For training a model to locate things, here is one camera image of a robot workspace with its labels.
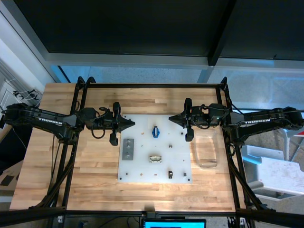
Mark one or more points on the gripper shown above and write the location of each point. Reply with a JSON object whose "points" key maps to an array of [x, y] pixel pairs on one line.
{"points": [[189, 118], [116, 122]]}

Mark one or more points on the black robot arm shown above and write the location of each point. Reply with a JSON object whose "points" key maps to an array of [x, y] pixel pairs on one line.
{"points": [[50, 121], [256, 122]]}

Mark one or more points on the silver metal bar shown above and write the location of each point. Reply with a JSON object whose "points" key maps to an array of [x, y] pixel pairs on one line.
{"points": [[155, 131]]}

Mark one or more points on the white taskboard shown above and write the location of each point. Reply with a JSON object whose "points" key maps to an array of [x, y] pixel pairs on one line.
{"points": [[142, 166]]}

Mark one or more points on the large blue clamp holder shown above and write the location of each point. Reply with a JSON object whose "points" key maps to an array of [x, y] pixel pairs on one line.
{"points": [[152, 135]]}

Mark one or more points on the grey metal plate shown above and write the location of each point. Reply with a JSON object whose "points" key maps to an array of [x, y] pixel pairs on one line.
{"points": [[124, 156]]}

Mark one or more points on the clear plastic tub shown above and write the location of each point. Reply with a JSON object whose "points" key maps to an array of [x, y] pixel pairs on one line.
{"points": [[206, 152]]}

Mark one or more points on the beige connector housing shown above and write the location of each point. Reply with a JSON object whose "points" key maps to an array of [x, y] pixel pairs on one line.
{"points": [[156, 159]]}

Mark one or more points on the black connector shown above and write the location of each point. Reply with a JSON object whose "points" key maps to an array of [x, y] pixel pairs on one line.
{"points": [[170, 174]]}

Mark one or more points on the screen with blue edge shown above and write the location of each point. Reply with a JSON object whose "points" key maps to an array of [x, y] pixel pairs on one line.
{"points": [[173, 224]]}

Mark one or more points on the white step ladder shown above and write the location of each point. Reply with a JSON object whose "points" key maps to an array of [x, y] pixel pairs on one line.
{"points": [[280, 175]]}

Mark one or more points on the cardboard box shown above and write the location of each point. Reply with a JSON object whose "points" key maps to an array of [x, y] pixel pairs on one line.
{"points": [[12, 171]]}

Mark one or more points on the black aluminium frame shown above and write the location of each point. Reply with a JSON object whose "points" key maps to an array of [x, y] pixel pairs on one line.
{"points": [[152, 85]]}

